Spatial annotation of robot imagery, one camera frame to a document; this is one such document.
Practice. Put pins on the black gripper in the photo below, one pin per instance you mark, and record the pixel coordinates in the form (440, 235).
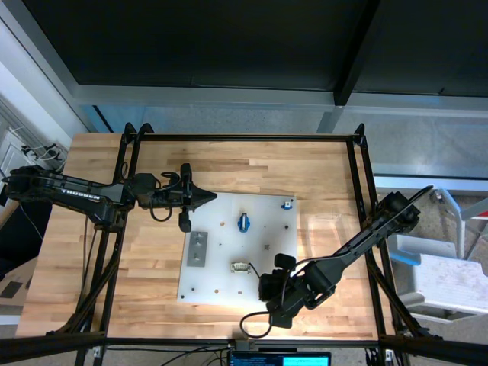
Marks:
(185, 198)
(293, 293)

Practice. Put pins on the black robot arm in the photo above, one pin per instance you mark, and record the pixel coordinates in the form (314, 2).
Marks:
(76, 194)
(362, 244)

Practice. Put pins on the beige connector housing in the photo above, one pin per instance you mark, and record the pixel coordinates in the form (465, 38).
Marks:
(240, 268)

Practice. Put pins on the large blue connector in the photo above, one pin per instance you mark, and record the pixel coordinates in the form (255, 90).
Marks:
(243, 223)

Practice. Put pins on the small blue connector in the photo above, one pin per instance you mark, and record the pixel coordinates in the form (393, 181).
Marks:
(286, 206)

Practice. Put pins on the white board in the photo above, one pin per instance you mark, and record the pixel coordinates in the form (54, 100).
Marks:
(228, 278)

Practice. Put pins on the grey metal plate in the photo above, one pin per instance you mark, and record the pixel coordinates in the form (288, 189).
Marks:
(196, 249)

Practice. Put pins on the screen with blue edge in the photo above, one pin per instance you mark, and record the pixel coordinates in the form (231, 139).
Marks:
(297, 360)

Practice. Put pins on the white step stool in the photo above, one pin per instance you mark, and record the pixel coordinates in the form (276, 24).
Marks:
(442, 278)

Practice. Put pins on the brown cardboard box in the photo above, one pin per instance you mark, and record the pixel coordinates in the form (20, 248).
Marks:
(15, 276)

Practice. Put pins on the small grey camera mount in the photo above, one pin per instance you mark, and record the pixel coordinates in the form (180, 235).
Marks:
(241, 342)

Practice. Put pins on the black metal frame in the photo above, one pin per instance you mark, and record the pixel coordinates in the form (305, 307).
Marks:
(244, 137)

